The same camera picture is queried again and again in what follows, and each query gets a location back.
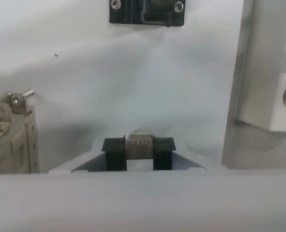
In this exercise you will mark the metal square peg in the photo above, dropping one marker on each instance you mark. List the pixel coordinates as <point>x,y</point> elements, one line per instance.
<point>139,147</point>

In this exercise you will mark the white task board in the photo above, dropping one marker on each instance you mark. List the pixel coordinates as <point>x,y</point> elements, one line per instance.
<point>109,72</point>

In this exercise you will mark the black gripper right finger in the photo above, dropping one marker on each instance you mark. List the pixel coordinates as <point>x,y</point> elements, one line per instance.
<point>163,154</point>

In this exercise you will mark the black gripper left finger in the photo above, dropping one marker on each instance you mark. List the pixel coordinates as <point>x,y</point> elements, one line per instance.
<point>113,154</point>

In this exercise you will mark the white round peg holder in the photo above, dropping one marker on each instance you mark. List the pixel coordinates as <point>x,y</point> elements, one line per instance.
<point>266,96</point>

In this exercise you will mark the beige connector block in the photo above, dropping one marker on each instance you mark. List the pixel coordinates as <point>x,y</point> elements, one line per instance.
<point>9,140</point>

